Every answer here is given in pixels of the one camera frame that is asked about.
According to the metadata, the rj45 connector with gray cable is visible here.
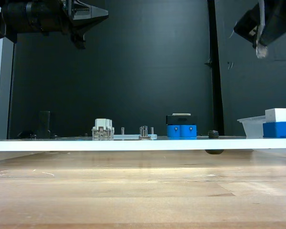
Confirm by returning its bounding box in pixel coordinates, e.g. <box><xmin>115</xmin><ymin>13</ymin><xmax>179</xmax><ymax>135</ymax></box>
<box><xmin>255</xmin><ymin>0</ymin><xmax>269</xmax><ymax>60</ymax></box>

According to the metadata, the gray connector housing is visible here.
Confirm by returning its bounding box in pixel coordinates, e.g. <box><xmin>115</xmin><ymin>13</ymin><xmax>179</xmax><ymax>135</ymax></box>
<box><xmin>92</xmin><ymin>118</ymin><xmax>114</xmax><ymax>141</ymax></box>

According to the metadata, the gray side panel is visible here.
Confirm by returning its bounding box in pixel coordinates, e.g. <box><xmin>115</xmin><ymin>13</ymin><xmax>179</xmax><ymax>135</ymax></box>
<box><xmin>0</xmin><ymin>38</ymin><xmax>15</xmax><ymax>141</ymax></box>

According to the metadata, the clear plastic tub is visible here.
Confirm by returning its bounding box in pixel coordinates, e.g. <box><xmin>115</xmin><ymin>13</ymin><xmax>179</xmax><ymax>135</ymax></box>
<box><xmin>237</xmin><ymin>114</ymin><xmax>286</xmax><ymax>139</ymax></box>

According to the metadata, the blue socket holder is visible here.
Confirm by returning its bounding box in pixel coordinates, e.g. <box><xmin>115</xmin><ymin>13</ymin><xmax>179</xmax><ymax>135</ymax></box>
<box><xmin>263</xmin><ymin>121</ymin><xmax>286</xmax><ymax>138</ymax></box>

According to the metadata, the metal clamp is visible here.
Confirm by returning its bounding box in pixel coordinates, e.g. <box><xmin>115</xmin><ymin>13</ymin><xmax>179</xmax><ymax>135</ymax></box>
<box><xmin>139</xmin><ymin>125</ymin><xmax>150</xmax><ymax>140</ymax></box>

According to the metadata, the black module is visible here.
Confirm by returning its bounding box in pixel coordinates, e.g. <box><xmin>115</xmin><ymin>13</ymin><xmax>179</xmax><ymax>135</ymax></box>
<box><xmin>165</xmin><ymin>113</ymin><xmax>198</xmax><ymax>126</ymax></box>

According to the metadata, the white board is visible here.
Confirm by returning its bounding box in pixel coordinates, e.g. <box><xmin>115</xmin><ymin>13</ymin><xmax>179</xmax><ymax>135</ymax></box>
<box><xmin>0</xmin><ymin>135</ymin><xmax>286</xmax><ymax>153</ymax></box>

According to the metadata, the blue two-lobed holder block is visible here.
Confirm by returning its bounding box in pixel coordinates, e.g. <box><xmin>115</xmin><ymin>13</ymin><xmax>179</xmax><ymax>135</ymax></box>
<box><xmin>166</xmin><ymin>124</ymin><xmax>197</xmax><ymax>139</ymax></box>

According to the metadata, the black rubber foot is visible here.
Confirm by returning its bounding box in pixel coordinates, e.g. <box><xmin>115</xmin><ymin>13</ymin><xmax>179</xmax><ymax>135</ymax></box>
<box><xmin>204</xmin><ymin>149</ymin><xmax>225</xmax><ymax>156</ymax></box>

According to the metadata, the black bracket post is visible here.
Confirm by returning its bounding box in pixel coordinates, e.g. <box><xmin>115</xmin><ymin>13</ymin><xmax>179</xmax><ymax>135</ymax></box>
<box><xmin>38</xmin><ymin>110</ymin><xmax>51</xmax><ymax>139</ymax></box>

